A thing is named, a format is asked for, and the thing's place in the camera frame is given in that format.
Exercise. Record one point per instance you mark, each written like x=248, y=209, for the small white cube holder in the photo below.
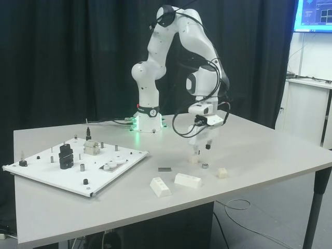
x=222, y=173
x=193, y=160

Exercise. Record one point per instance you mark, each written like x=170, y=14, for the dark table leg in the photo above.
x=316, y=202

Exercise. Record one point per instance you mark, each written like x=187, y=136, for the thin black rod red tag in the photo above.
x=226, y=103

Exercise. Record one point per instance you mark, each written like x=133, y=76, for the white medium gear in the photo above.
x=111, y=165

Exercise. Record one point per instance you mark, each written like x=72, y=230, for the white large gear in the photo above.
x=120, y=159

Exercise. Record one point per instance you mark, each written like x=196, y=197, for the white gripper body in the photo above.
x=205, y=133

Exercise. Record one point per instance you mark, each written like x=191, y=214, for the black plug with thin rod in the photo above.
x=88, y=133

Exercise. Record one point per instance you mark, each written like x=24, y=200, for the white task board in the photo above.
x=46, y=179

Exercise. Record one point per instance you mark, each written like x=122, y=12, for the long white holder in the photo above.
x=159, y=187
x=188, y=180

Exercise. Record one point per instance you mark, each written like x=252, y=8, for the blue screen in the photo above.
x=315, y=15

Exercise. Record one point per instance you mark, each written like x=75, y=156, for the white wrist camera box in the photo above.
x=198, y=109

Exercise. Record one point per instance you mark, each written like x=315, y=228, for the dark grey metal bar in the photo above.
x=166, y=169

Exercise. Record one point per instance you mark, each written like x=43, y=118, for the small grey plug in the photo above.
x=22, y=163

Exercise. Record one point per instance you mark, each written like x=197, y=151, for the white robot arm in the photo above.
x=147, y=103

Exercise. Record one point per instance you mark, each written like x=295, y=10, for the black D-SUB plug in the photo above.
x=66, y=157

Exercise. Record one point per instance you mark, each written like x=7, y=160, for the black curtain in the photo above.
x=52, y=52

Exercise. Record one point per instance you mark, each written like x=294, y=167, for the white cabinet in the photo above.
x=303, y=111

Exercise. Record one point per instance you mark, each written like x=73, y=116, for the metal nut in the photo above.
x=205, y=165

